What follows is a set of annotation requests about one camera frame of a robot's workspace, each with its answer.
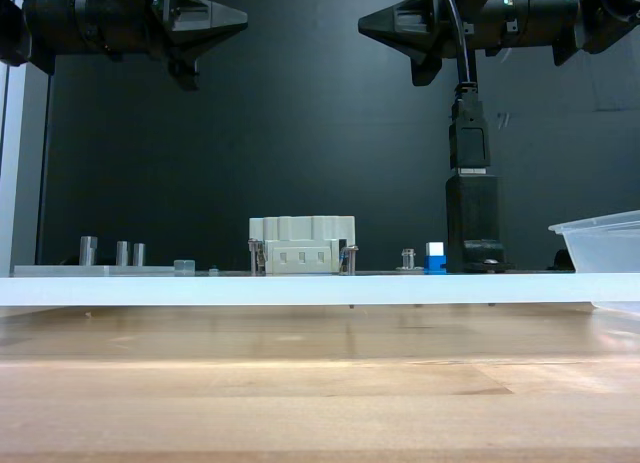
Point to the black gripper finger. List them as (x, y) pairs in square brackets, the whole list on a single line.
[(425, 68), (185, 68), (405, 23), (205, 18)]

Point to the black USB connector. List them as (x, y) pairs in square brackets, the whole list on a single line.
[(470, 138)]

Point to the blue and white connector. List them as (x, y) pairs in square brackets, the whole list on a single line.
[(434, 260)]

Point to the beige connector housing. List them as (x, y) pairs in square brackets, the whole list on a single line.
[(300, 243)]

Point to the clear plastic container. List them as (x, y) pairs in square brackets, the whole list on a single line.
[(610, 248)]

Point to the silver threaded socket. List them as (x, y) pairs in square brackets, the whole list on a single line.
[(408, 258)]

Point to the small aluminium peg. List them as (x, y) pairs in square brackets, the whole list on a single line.
[(138, 254), (122, 253)]

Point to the small clear block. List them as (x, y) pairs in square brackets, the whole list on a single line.
[(183, 267)]

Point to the silver housing latch lever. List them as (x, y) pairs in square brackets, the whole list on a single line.
[(257, 258), (349, 260)]

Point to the large aluminium peg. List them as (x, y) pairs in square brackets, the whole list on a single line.
[(88, 250)]

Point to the white board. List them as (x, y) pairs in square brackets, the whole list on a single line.
[(300, 289)]

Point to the black aluminium frame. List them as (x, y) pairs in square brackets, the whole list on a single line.
[(35, 183)]

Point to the aluminium base plate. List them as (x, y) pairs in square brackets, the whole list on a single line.
[(75, 270)]

